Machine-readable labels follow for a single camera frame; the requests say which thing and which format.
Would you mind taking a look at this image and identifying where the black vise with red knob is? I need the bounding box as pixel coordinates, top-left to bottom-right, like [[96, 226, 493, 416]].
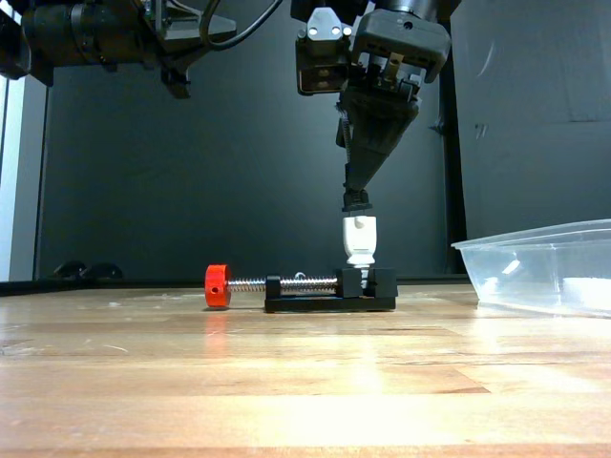
[[203, 262, 398, 314]]

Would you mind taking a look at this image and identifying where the white power receptacle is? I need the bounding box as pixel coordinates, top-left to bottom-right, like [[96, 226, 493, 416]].
[[342, 215, 379, 287]]

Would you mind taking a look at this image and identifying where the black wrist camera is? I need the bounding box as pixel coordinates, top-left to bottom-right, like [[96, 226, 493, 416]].
[[294, 7, 354, 99]]

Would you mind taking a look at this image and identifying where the clear plastic tub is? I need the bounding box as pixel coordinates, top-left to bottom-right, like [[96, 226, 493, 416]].
[[451, 219, 611, 320]]

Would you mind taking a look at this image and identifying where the black metal frame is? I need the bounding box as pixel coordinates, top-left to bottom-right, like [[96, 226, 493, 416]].
[[0, 0, 474, 298]]

